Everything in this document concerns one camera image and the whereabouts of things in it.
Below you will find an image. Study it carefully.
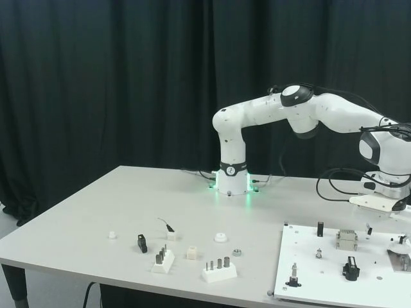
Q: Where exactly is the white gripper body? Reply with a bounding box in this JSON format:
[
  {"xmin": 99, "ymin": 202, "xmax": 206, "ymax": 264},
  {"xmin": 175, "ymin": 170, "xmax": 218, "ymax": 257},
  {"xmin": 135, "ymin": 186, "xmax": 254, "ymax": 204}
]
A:
[{"xmin": 353, "ymin": 210, "xmax": 411, "ymax": 225}]

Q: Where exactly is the flat white mounting plate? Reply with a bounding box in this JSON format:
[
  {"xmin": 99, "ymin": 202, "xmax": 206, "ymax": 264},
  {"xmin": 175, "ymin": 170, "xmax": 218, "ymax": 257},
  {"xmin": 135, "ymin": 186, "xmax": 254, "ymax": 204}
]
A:
[{"xmin": 349, "ymin": 194, "xmax": 408, "ymax": 213}]

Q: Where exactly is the white task board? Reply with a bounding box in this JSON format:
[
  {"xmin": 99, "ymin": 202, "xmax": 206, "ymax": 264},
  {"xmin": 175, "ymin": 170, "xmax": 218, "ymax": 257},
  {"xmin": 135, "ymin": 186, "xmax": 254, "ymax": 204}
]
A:
[{"xmin": 267, "ymin": 222, "xmax": 411, "ymax": 303}]

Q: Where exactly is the white round peg holder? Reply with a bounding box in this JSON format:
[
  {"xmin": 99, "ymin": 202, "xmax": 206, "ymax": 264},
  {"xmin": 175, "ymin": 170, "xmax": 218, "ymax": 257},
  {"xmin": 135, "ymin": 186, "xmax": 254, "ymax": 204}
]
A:
[{"xmin": 201, "ymin": 266, "xmax": 238, "ymax": 284}]

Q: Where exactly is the white square peg holder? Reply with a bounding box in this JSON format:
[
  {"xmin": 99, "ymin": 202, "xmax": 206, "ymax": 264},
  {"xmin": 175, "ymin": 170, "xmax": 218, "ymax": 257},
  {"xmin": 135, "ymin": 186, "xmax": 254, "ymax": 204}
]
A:
[{"xmin": 150, "ymin": 250, "xmax": 176, "ymax": 274}]

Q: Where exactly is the black box under table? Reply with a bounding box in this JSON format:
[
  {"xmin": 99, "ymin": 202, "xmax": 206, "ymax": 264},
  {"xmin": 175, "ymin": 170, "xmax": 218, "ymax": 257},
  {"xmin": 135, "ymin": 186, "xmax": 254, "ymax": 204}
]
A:
[{"xmin": 99, "ymin": 284, "xmax": 274, "ymax": 308}]

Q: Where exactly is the black D-SUB plug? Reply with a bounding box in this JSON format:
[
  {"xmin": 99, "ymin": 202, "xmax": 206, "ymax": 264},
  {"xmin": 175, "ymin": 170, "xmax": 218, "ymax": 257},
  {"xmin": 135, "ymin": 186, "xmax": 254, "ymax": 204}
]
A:
[{"xmin": 134, "ymin": 234, "xmax": 149, "ymax": 254}]

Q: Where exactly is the black curtain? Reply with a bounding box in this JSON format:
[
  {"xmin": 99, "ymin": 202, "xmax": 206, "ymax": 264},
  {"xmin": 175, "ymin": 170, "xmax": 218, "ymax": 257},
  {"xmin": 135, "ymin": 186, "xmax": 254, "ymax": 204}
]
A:
[{"xmin": 0, "ymin": 0, "xmax": 411, "ymax": 227}]

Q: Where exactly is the black table leg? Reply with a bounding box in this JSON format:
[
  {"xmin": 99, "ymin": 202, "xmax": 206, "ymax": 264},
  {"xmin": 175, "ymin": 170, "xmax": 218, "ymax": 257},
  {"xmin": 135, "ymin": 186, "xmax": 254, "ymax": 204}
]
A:
[{"xmin": 1, "ymin": 264, "xmax": 28, "ymax": 308}]

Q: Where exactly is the small white camera box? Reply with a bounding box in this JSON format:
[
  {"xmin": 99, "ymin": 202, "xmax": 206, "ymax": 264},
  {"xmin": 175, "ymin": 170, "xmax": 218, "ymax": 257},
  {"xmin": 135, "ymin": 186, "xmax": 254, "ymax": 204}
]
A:
[{"xmin": 362, "ymin": 178, "xmax": 411, "ymax": 194}]

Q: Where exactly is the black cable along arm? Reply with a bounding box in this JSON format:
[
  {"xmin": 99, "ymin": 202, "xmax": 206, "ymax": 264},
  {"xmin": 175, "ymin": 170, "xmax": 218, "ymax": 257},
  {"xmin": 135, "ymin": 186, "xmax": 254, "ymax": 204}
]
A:
[{"xmin": 268, "ymin": 83, "xmax": 411, "ymax": 203}]

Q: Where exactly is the black base cable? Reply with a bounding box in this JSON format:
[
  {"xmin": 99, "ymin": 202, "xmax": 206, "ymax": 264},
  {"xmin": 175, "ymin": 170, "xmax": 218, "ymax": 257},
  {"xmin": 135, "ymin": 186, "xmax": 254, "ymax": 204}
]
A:
[
  {"xmin": 252, "ymin": 174, "xmax": 274, "ymax": 186},
  {"xmin": 179, "ymin": 167, "xmax": 216, "ymax": 180}
]

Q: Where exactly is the black plug with short cable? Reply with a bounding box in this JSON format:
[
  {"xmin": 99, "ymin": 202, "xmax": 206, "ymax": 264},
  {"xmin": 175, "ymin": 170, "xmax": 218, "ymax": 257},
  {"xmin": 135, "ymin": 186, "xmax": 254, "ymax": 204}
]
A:
[{"xmin": 157, "ymin": 217, "xmax": 176, "ymax": 232}]

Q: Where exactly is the black floor cable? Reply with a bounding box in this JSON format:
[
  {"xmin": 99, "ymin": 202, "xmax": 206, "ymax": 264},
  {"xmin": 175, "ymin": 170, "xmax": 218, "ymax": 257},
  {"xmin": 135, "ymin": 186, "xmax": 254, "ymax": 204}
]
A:
[{"xmin": 83, "ymin": 281, "xmax": 101, "ymax": 308}]

